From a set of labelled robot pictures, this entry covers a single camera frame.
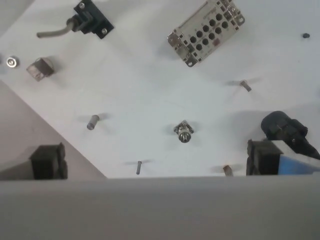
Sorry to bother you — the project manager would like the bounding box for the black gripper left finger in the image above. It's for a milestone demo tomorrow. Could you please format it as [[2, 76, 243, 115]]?
[[0, 141, 69, 181]]

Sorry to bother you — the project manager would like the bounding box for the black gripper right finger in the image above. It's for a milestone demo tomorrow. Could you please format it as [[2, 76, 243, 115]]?
[[245, 138, 320, 176]]

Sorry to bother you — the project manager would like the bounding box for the square metal peg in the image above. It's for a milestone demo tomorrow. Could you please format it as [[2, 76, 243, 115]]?
[[222, 164, 234, 177], [239, 79, 253, 93]]

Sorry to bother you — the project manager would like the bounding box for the black waterproof plug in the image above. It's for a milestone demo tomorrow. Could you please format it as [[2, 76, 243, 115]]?
[[260, 110, 320, 160]]

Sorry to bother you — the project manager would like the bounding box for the thick round metal peg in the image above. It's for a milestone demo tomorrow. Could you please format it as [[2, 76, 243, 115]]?
[[86, 114, 100, 131]]

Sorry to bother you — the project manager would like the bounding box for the white task board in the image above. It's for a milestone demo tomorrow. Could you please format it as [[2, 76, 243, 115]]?
[[0, 0, 320, 180]]

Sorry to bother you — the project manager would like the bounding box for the black USB plug grey cable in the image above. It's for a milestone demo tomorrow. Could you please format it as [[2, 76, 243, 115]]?
[[36, 8, 96, 39]]

